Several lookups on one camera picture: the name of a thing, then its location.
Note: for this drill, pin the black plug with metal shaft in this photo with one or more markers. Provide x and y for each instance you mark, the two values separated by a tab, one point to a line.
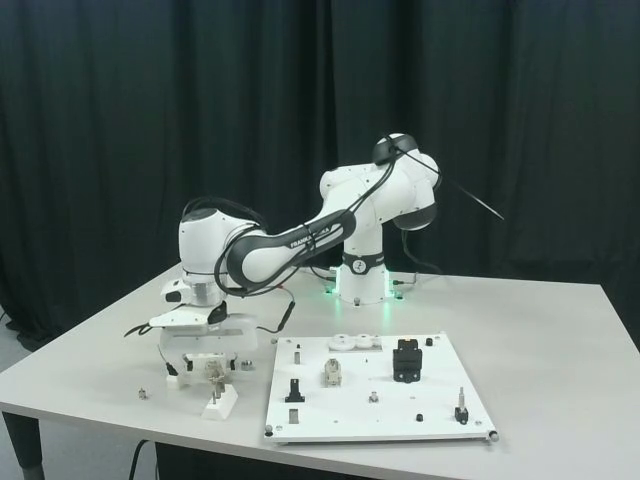
461	412

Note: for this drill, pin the black USB plug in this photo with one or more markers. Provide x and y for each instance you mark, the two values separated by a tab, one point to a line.
295	392

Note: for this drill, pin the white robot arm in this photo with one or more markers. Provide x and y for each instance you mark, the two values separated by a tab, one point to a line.
360	200

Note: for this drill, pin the small white peg holder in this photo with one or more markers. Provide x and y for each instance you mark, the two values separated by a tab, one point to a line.
220	406

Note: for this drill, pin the metal square peg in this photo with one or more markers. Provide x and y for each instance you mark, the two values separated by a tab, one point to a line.
294	416

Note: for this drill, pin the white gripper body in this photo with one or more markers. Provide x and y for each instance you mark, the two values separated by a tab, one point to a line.
240	332

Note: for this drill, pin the flat white mounting plate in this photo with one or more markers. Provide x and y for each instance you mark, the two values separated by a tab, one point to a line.
180	318

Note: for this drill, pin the beige waterproof plug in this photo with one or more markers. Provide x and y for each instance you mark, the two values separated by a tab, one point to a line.
216	372

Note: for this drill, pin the tall metal round peg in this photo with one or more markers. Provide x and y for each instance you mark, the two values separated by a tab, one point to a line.
296	357

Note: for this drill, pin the black curtain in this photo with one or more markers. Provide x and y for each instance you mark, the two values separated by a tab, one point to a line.
150	100

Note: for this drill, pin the white task board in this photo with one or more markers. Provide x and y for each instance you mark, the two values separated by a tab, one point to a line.
380	390

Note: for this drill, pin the metal bolt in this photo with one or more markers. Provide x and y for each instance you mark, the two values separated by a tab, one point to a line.
245	365

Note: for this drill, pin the white gear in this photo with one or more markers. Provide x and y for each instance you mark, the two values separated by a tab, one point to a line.
340	342
363	340

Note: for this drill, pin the beige connector block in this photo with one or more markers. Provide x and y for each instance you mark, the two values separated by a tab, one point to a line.
333	372

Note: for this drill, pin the black D-SUB plug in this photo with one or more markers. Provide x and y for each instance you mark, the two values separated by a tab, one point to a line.
408	362

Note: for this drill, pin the dark table leg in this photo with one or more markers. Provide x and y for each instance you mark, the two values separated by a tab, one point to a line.
22	445

